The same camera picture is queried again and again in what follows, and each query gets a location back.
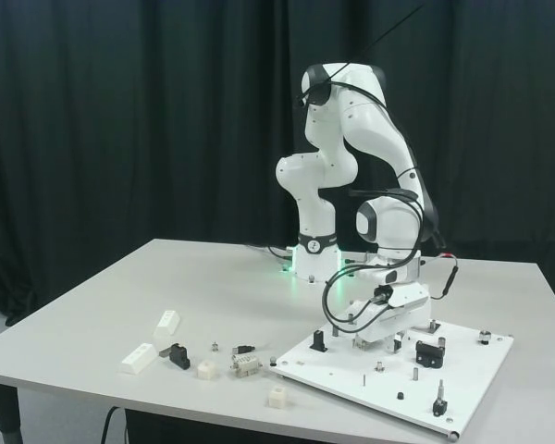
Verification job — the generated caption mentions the black looping cable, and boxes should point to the black looping cable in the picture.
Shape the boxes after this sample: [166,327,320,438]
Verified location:
[321,263,394,330]

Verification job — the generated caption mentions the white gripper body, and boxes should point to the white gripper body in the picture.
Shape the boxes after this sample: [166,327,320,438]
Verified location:
[349,289,434,346]

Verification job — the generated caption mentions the white task board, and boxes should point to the white task board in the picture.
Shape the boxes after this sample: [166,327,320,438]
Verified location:
[268,304,514,438]

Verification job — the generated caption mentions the black D-SUB plug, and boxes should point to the black D-SUB plug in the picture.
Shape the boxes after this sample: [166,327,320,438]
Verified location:
[156,342,191,371]

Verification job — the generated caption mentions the black base cable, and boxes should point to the black base cable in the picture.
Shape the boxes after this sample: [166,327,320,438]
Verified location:
[247,242,293,260]

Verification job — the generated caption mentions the dark table leg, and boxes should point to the dark table leg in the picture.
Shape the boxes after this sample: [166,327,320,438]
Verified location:
[0,379,19,444]

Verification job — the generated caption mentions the white waterproof plug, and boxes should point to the white waterproof plug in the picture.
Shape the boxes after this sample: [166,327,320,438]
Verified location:
[229,354,256,378]

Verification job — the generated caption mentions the black overhead cable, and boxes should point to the black overhead cable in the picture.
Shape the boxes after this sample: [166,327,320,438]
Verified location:
[298,3,426,107]

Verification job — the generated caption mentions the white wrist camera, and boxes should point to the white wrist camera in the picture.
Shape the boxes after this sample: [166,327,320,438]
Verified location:
[359,266,399,284]

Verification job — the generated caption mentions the black curtain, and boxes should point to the black curtain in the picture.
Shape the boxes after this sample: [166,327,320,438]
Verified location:
[0,0,555,327]

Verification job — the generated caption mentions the black floor cable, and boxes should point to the black floor cable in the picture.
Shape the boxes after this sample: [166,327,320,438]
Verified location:
[100,405,131,444]

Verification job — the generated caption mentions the black USB plug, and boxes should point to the black USB plug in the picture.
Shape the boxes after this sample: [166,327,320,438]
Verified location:
[232,340,274,356]

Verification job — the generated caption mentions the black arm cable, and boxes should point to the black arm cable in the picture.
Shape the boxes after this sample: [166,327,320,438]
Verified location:
[298,76,445,253]

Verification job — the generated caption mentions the white long peg holder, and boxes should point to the white long peg holder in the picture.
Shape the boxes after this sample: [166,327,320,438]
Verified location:
[117,341,157,375]
[153,309,181,339]

